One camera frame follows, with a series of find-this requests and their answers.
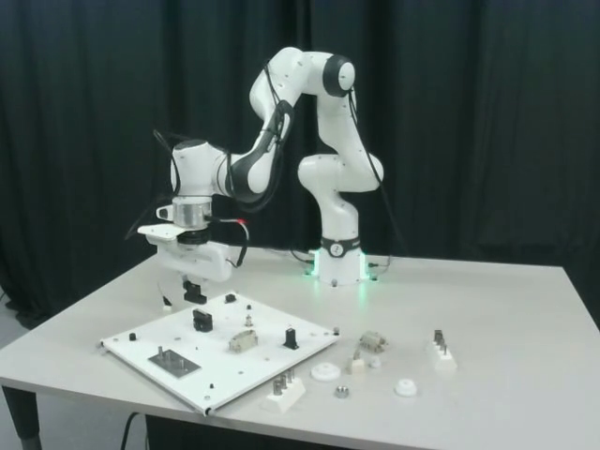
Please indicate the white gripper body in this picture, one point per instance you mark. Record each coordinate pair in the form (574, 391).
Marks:
(201, 262)

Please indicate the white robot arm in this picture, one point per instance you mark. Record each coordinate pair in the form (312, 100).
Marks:
(335, 206)

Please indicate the black wrist band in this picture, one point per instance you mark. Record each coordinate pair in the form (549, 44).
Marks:
(193, 237)

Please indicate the flat white mounting plate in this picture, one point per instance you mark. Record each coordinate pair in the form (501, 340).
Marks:
(159, 233)

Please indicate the metal BNC plug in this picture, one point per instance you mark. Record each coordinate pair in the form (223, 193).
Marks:
(248, 318)

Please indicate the white task board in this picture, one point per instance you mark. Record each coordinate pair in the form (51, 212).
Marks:
(140, 349)

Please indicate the medium metal round peg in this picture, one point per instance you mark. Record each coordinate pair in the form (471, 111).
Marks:
(283, 382)

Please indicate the large metal round peg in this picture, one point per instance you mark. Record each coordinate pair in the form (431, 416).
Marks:
(276, 388)

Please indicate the white round peg holder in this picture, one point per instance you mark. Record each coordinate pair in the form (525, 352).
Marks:
(286, 402)

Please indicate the white large gear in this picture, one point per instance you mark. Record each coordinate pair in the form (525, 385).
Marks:
(325, 373)

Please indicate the black box under table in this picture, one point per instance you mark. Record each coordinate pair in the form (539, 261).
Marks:
(211, 436)

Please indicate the black curtain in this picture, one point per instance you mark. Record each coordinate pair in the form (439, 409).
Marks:
(94, 117)

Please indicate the grey waterproof plug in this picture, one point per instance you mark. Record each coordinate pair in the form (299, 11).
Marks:
(373, 340)

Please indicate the metal bolt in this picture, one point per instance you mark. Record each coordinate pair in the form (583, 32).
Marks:
(341, 391)

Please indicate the black table leg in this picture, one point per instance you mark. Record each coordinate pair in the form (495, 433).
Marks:
(21, 417)

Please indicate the white medium gear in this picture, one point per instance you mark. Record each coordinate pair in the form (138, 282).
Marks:
(406, 388)

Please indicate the large metal square peg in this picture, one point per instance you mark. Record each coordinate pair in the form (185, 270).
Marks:
(438, 336)

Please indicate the white square peg holder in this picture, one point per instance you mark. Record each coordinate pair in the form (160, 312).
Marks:
(443, 361)

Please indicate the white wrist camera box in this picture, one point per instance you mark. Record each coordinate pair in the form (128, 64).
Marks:
(165, 212)

